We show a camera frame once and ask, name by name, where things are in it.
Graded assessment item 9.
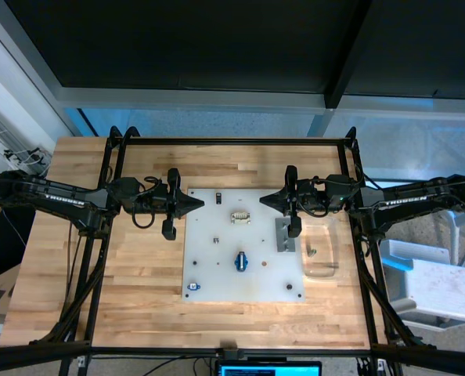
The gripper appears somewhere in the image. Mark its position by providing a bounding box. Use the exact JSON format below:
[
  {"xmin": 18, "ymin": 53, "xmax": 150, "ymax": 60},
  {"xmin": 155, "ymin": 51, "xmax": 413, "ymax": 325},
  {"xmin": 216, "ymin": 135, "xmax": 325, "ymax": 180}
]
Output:
[
  {"xmin": 259, "ymin": 165, "xmax": 328, "ymax": 239},
  {"xmin": 153, "ymin": 168, "xmax": 205, "ymax": 240}
]

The white taskboard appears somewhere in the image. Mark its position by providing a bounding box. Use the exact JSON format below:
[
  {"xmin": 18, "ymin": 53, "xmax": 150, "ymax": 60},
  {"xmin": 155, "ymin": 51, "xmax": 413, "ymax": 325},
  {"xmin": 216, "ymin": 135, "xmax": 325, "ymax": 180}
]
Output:
[{"xmin": 182, "ymin": 188, "xmax": 307, "ymax": 303}]

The grey metal pin holder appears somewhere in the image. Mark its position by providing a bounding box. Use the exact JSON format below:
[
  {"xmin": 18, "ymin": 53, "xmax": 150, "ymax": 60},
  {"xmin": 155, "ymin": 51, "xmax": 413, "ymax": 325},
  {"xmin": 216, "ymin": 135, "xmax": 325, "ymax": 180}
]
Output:
[{"xmin": 274, "ymin": 217, "xmax": 297, "ymax": 253}]

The clear plastic tub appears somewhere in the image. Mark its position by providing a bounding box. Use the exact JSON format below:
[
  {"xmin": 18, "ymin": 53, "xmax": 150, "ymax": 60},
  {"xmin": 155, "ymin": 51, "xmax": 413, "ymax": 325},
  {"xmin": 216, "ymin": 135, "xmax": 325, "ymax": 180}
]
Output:
[{"xmin": 301, "ymin": 219, "xmax": 341, "ymax": 281}]

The black vertical pillar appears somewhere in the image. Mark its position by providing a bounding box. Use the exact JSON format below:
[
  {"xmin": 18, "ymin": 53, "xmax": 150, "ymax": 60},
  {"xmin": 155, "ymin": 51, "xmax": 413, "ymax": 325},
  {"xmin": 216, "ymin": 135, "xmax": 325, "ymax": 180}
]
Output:
[{"xmin": 324, "ymin": 0, "xmax": 375, "ymax": 110}]

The laptop screen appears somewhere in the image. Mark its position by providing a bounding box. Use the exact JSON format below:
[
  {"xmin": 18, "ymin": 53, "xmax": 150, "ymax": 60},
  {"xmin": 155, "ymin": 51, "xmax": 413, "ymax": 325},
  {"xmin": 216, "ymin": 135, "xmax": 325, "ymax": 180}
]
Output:
[{"xmin": 215, "ymin": 360, "xmax": 323, "ymax": 376}]

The white step stool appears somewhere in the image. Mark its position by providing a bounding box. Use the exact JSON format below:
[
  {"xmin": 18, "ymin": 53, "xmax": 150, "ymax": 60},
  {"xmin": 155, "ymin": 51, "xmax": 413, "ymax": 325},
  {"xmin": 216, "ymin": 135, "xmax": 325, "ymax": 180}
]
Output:
[{"xmin": 380, "ymin": 238, "xmax": 465, "ymax": 334}]

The blue round clamp mount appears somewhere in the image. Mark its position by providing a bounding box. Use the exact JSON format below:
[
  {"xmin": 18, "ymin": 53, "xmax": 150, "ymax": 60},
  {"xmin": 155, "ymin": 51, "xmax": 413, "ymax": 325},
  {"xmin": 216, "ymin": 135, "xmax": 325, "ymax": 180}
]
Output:
[{"xmin": 232, "ymin": 251, "xmax": 251, "ymax": 273}]

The small black camera box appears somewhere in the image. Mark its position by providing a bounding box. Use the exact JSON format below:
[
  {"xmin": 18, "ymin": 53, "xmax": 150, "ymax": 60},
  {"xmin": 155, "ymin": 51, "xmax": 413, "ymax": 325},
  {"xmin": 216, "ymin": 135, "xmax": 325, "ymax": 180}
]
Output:
[{"xmin": 220, "ymin": 339, "xmax": 244, "ymax": 360}]

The tangled cable bundle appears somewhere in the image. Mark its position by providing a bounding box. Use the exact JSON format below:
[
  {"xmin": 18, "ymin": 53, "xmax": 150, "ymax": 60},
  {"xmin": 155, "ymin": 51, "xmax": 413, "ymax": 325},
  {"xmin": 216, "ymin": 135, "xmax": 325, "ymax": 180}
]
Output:
[{"xmin": 1, "ymin": 145, "xmax": 50, "ymax": 173}]

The black metal frame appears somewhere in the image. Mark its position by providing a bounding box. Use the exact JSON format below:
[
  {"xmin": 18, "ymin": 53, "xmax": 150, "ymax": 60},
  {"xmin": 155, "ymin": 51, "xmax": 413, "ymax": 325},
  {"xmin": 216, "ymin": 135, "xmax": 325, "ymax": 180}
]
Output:
[{"xmin": 0, "ymin": 125, "xmax": 465, "ymax": 376}]

